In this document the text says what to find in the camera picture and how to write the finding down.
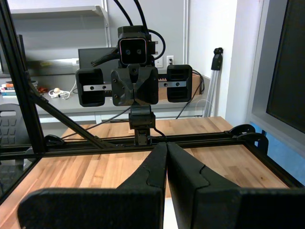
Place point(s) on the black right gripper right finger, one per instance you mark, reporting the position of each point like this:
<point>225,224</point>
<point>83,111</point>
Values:
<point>226,207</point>

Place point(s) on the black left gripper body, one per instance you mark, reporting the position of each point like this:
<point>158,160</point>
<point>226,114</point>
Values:
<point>91,97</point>

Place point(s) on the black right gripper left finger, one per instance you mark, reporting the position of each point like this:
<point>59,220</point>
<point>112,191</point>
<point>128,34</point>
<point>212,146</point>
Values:
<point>95,207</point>

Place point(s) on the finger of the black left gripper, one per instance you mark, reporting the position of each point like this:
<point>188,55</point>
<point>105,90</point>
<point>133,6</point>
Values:
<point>147,90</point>
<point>121,90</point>

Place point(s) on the white office desk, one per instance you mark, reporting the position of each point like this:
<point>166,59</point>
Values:
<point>71,105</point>

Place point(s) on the grey computer monitor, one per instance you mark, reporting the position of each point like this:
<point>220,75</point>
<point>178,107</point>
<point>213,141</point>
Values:
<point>85,59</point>

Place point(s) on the brown cardboard box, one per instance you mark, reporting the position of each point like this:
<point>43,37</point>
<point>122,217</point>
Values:
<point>196,83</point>

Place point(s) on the small orange object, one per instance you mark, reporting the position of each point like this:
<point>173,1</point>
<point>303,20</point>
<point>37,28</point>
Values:
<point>43,90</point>

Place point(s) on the folded silver tripod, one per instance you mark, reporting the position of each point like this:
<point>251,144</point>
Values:
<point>215,78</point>

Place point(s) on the stack of books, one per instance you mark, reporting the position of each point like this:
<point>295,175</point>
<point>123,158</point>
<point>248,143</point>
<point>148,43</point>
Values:
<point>8,89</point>

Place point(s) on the grey office chair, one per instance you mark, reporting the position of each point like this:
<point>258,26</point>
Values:
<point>12,124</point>

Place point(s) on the white wall outlet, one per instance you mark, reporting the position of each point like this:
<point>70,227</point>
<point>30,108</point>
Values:
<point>170,60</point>
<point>159,62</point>

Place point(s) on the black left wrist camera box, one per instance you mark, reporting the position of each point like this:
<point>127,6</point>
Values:
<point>132,51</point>

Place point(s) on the black aluminium frame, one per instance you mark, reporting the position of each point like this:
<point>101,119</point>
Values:
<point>71,146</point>

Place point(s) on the metal shelf upright rail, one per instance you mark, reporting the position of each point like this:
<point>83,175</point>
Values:
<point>106,28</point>

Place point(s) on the white wall shelf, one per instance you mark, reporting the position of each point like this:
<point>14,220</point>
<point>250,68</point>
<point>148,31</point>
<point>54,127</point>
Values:
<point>59,10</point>

